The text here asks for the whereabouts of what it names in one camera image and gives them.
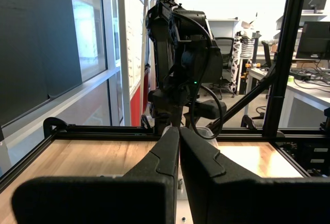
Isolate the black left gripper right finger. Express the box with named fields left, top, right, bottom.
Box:
left=180, top=127, right=330, bottom=224

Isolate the white lattice stand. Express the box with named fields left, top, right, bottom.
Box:
left=231, top=29, right=258, bottom=96

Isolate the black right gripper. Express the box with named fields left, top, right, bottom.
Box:
left=148, top=84, right=227, bottom=121

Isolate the red panel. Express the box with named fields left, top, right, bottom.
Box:
left=129, top=68, right=150, bottom=127

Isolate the white whiteboard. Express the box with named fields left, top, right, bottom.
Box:
left=117, top=0, right=145, bottom=98

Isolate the grey aluminium window frame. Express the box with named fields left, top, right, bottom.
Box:
left=0, top=0, right=132, bottom=173

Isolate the black monitor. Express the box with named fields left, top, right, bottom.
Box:
left=295, top=21, right=330, bottom=61
left=301, top=0, right=329, bottom=14

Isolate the white cabinet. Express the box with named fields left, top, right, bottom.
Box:
left=207, top=17, right=240, bottom=39

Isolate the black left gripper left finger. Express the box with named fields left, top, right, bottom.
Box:
left=11, top=126, right=180, bottom=224

